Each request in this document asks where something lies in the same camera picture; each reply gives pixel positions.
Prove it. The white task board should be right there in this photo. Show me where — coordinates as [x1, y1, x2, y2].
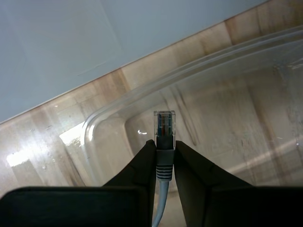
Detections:
[0, 0, 269, 124]

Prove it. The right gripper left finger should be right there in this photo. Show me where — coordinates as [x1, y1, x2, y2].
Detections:
[0, 139, 157, 227]

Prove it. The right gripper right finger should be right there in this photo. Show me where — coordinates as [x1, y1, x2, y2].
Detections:
[173, 140, 303, 227]

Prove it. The grey cable with clear plug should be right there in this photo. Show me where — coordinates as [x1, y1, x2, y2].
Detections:
[151, 109, 177, 227]

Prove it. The clear plastic container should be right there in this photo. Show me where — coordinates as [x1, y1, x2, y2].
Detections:
[82, 24, 303, 227]

